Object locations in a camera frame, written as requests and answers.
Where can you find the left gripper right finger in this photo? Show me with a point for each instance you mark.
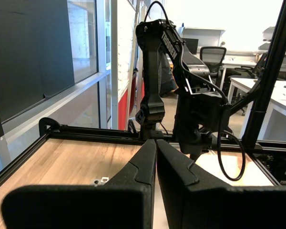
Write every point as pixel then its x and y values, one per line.
pixel 228 207

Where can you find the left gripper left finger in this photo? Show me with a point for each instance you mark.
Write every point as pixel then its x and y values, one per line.
pixel 85 205

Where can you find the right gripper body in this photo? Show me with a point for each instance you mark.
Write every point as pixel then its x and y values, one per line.
pixel 197 114

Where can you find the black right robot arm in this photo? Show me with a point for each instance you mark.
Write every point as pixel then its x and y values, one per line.
pixel 150 71

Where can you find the white office table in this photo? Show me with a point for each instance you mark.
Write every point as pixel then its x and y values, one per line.
pixel 243 82

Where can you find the black mesh office chair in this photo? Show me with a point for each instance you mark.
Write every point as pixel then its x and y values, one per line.
pixel 213 59

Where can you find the white office desk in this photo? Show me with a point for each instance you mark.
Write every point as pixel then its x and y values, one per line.
pixel 240 62

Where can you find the black computer monitor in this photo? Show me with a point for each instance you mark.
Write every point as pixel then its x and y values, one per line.
pixel 190 45

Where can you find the red partition panel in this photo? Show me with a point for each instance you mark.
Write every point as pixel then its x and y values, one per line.
pixel 122 107

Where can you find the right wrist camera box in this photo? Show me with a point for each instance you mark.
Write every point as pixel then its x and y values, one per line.
pixel 201 90

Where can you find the black aluminium frame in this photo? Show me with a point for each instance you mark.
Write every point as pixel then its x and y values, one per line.
pixel 267 83

